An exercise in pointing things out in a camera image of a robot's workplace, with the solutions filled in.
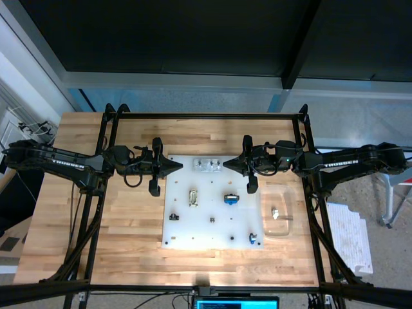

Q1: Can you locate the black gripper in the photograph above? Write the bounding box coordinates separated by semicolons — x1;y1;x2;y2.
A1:
223;135;275;195
132;137;184;197

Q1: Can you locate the silver RJ45 connector grey cable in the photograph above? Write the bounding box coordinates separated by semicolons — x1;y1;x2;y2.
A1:
271;207;294;221

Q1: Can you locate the aluminium socket block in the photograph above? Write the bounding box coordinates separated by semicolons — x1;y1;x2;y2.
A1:
192;157;223;173

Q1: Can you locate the white task board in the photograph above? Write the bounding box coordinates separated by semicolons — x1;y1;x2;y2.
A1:
160;154;265;250

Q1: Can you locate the clear plastic tub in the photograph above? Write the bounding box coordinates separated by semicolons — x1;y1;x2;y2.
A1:
259;183;297;239

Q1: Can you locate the white ribbed foam sheet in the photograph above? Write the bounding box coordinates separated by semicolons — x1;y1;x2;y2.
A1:
326;202;374;274

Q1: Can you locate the laptop screen blue edge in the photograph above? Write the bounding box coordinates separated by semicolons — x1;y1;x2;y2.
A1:
192;295;280;309

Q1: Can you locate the grey metal stand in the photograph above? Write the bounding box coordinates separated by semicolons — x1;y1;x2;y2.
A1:
370;167;412;230

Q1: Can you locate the brown cardboard box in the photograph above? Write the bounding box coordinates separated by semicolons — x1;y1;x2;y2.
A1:
0;215;33;258

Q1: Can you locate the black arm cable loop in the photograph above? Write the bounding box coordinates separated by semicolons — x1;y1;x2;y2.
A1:
249;143;283;177
123;169;145;189

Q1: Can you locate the black aluminium frame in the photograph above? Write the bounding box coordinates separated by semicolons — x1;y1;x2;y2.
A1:
0;102;380;309

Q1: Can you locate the black camera on frame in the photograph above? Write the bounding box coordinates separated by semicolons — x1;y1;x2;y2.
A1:
192;279;217;296

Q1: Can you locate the black white cable bundle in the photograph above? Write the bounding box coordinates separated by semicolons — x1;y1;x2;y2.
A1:
17;120;54;138

